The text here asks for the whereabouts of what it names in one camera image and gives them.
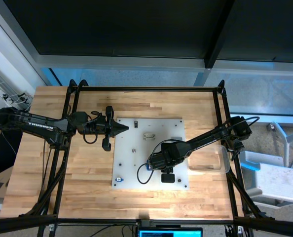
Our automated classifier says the white power strip with cables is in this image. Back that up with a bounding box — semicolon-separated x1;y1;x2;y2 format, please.
2;92;31;109

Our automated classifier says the white taskboard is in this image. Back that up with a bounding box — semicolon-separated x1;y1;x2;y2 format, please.
111;118;190;191

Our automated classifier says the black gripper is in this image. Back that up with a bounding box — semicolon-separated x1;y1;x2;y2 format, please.
96;106;130;152
147;152;184;173

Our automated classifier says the laptop with blue screen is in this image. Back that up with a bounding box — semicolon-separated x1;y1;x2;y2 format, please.
136;227;203;237

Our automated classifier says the clear plastic tub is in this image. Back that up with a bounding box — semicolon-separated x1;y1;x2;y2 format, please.
187;145;230;175

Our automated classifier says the black camera bracket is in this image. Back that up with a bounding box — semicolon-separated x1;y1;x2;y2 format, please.
136;214;152;227

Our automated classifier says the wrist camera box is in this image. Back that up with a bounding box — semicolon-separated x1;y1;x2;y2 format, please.
160;173;176;184

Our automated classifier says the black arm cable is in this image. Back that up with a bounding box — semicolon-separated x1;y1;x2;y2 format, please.
83;110;103;145
136;141;167;185

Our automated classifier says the white step stool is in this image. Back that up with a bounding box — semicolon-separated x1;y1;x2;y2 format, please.
240;120;293;209

